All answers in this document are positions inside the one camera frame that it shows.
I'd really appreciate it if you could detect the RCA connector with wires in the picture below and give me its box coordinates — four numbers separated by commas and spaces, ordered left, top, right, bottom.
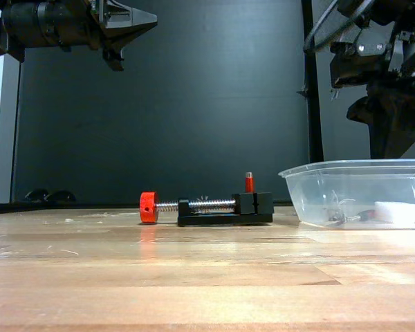
322, 189, 377, 228

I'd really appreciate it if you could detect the red RCA socket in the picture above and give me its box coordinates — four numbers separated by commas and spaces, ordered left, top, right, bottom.
244, 172, 257, 194

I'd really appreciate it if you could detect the white foam block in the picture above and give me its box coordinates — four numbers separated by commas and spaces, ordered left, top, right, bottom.
373, 201, 415, 222

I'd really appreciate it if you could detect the clear plastic tub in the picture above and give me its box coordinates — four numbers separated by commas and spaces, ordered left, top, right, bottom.
278, 158, 415, 230

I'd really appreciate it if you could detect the black clamp with red knob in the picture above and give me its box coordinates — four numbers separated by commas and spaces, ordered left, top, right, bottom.
139, 191, 275, 228

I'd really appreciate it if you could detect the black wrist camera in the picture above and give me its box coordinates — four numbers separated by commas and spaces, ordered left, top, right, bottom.
330, 41, 391, 88

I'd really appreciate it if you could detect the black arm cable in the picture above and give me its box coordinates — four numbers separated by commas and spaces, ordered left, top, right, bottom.
302, 0, 371, 55

